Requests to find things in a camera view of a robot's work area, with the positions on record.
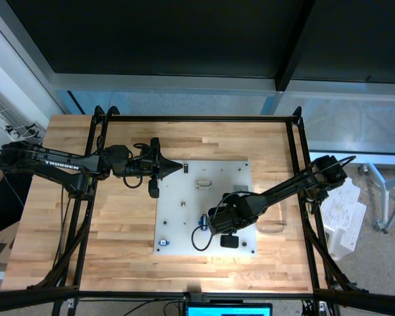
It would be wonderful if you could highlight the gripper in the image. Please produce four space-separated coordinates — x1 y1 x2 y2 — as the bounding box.
213 193 240 250
122 137 183 199

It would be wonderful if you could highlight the beige connector housing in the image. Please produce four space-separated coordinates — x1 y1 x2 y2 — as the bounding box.
196 178 214 192

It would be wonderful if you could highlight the white task board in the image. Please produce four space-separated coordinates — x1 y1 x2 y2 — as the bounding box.
153 159 259 257

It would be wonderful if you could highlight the clear plastic tub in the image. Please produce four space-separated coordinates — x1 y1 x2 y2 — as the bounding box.
254 179 289 236

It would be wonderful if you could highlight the laptop screen with blue edge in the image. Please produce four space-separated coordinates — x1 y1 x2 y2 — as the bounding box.
183 302 273 316

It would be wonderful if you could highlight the white foam block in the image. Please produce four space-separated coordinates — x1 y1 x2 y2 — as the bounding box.
317 179 367 261

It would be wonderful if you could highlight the grey metal stand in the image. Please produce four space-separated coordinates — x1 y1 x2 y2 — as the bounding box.
358 163 395 235

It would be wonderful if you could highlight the brown cardboard box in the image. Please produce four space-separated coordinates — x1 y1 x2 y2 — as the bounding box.
0 220 20 264

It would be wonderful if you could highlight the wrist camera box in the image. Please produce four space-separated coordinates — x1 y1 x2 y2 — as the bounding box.
207 206 226 235

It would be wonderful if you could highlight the black smooth arm cable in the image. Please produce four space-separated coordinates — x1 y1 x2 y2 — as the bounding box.
132 142 151 159

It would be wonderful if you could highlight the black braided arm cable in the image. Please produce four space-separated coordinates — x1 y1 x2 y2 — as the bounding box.
122 172 144 190

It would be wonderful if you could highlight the black aluminium frame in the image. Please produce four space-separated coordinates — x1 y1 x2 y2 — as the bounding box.
0 105 395 316

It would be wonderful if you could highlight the black camera on frame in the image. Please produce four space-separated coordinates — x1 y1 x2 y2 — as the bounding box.
188 286 207 302

